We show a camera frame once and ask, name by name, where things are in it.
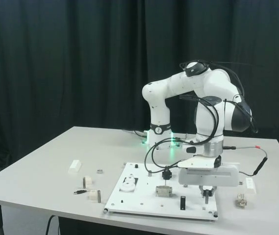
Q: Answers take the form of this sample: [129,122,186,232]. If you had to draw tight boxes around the long white peg holder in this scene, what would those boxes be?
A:
[68,160,82,174]

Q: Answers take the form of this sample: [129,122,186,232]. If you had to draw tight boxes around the white plug holder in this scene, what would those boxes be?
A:
[245,177,256,194]

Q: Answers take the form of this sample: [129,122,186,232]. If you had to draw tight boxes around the black curtains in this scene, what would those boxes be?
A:
[0,0,279,173]

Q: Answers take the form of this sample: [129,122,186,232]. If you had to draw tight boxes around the black round knob plug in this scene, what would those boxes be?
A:
[162,169,173,181]

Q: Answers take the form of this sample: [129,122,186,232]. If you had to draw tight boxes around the white camera box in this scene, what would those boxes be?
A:
[178,155,222,170]

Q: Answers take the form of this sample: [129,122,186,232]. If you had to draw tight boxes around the white task board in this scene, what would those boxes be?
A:
[103,162,220,216]

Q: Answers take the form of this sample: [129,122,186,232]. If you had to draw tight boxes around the white large gear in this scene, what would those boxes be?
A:
[119,183,135,192]

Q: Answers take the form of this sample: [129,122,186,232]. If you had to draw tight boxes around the thin black rod on wire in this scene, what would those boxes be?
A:
[224,145,268,176]

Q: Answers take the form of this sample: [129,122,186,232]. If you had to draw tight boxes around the beige D-SUB plug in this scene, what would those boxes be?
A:
[234,193,247,205]

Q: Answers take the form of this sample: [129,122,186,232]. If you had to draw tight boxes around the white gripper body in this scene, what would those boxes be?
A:
[178,164,239,188]

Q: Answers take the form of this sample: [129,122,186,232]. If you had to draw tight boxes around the black floor cable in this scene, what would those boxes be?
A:
[47,209,58,235]

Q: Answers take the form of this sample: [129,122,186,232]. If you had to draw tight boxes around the silver wrist ring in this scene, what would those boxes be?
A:
[203,141,224,158]

